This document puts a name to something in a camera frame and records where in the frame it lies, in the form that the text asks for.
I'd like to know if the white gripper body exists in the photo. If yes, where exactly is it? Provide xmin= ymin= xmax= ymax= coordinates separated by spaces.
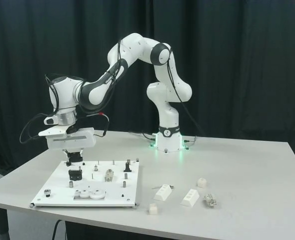
xmin=46 ymin=127 xmax=97 ymax=151

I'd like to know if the flat white mounting plate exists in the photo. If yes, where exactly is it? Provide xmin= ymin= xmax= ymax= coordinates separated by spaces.
xmin=38 ymin=125 xmax=71 ymax=137

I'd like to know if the white task board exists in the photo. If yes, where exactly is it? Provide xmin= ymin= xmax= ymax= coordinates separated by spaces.
xmin=30 ymin=159 xmax=141 ymax=208

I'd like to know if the long white holder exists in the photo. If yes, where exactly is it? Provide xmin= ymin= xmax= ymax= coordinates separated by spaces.
xmin=180 ymin=188 xmax=201 ymax=207
xmin=153 ymin=183 xmax=173 ymax=202

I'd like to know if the small white cube holder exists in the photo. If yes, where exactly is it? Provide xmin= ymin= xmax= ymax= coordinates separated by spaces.
xmin=196 ymin=177 xmax=209 ymax=189
xmin=147 ymin=203 xmax=159 ymax=216

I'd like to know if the black curtain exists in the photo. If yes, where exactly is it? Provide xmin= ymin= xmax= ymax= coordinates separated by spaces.
xmin=0 ymin=0 xmax=295 ymax=176

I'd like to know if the beige metal waterproof plug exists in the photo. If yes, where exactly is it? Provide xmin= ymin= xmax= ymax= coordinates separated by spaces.
xmin=203 ymin=192 xmax=222 ymax=208

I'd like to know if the small white camera box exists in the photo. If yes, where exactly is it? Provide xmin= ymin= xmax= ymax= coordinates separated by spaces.
xmin=43 ymin=115 xmax=60 ymax=126

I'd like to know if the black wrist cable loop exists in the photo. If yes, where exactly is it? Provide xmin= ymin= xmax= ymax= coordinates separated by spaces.
xmin=19 ymin=112 xmax=61 ymax=145

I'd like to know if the black base cable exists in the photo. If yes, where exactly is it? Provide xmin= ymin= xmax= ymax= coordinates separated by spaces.
xmin=128 ymin=130 xmax=159 ymax=146

